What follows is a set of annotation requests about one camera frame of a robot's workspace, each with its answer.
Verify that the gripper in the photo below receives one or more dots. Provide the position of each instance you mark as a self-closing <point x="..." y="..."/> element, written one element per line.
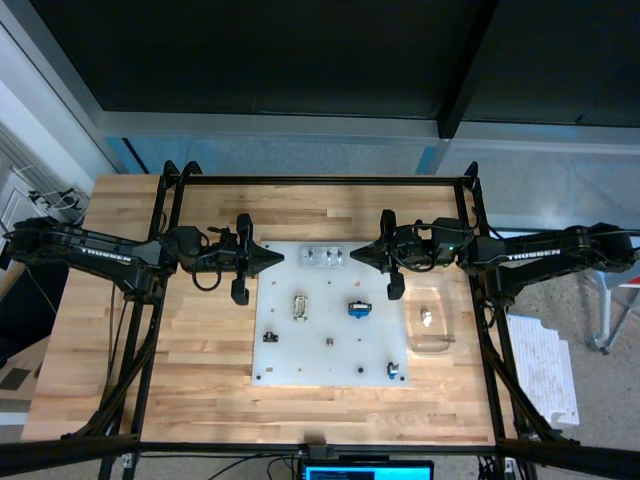
<point x="415" y="250"/>
<point x="225" y="252"/>

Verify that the clear RJ45 connector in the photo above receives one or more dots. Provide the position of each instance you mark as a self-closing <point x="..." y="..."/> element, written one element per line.
<point x="426" y="316"/>

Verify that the clear plastic tub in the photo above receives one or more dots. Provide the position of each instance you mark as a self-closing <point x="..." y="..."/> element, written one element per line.
<point x="435" y="342"/>

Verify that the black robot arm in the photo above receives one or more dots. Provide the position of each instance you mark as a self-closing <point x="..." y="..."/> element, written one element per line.
<point x="75" y="245"/>
<point x="530" y="257"/>

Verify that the blue and black D-sub connector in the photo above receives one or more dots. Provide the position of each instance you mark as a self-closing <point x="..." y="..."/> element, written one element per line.
<point x="357" y="312"/>

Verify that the beige connector housing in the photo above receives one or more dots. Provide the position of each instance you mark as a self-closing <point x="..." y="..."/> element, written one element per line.
<point x="299" y="307"/>

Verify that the small black connector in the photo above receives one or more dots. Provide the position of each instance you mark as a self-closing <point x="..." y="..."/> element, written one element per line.
<point x="270" y="336"/>

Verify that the small blue connector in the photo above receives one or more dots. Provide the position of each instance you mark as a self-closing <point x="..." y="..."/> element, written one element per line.
<point x="391" y="370"/>

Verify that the clear acrylic socket block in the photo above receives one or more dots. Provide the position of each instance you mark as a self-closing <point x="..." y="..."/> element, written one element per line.
<point x="305" y="257"/>

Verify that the white task board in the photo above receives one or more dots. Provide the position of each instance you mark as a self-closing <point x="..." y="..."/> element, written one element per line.
<point x="310" y="360"/>

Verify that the white corrugated sheet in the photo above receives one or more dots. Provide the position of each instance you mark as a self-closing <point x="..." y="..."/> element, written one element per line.
<point x="542" y="370"/>

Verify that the laptop screen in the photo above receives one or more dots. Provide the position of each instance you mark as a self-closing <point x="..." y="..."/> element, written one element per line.
<point x="365" y="472"/>

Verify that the grey metal stand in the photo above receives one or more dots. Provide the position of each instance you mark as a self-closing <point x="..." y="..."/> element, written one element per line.
<point x="605" y="310"/>

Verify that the cardboard box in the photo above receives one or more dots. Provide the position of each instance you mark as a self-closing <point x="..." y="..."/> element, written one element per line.
<point x="25" y="360"/>

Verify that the black metal frame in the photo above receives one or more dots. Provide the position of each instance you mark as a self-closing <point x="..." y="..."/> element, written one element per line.
<point x="320" y="180"/>

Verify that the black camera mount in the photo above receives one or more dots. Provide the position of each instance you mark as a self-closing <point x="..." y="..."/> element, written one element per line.
<point x="316" y="447"/>

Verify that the black wall post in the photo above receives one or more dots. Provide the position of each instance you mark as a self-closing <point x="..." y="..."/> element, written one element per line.
<point x="470" y="75"/>

